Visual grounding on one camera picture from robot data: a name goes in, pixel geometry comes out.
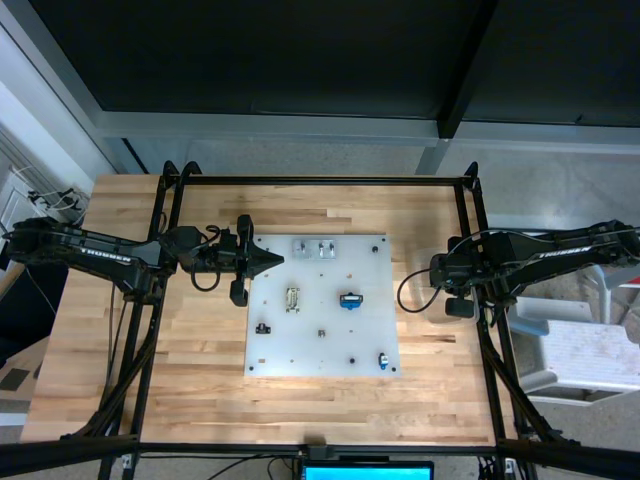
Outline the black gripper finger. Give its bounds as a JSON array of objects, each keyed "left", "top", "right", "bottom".
[
  {"left": 251, "top": 239, "right": 285, "bottom": 261},
  {"left": 251, "top": 258, "right": 285, "bottom": 279}
]

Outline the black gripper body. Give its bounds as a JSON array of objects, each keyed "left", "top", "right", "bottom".
[
  {"left": 228, "top": 214, "right": 255, "bottom": 307},
  {"left": 429, "top": 237, "right": 477, "bottom": 318}
]

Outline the clear plastic tub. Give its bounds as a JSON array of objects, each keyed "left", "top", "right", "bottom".
[{"left": 410, "top": 244, "right": 485, "bottom": 327}]

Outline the white board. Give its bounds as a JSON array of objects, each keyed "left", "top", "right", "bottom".
[{"left": 243, "top": 233, "right": 403, "bottom": 378}]

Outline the white step stool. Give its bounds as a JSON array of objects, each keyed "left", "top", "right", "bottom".
[{"left": 517, "top": 319, "right": 640, "bottom": 406}]

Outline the blue laptop screen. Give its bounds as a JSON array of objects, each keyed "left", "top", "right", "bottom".
[{"left": 299, "top": 459, "right": 435, "bottom": 480}]

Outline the black bulky object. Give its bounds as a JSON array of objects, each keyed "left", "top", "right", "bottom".
[{"left": 0, "top": 264, "right": 69, "bottom": 366}]

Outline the brown cardboard box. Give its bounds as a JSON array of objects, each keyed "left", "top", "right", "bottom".
[{"left": 0, "top": 334, "right": 51, "bottom": 401}]

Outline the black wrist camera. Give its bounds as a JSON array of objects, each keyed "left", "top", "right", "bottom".
[{"left": 218, "top": 243, "right": 238, "bottom": 274}]

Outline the black braided cable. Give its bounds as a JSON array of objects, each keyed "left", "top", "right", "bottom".
[{"left": 191, "top": 267, "right": 222, "bottom": 293}]

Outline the black aluminium frame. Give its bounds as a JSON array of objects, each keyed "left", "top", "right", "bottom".
[{"left": 0, "top": 159, "right": 640, "bottom": 480}]

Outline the white cable bundle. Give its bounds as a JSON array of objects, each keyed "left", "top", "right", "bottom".
[{"left": 17, "top": 167, "right": 89, "bottom": 221}]

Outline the black table level camera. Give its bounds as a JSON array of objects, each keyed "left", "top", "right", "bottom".
[{"left": 304, "top": 437, "right": 331, "bottom": 460}]

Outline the black vertical post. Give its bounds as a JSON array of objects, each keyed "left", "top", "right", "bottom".
[{"left": 437, "top": 0, "right": 501, "bottom": 140}]

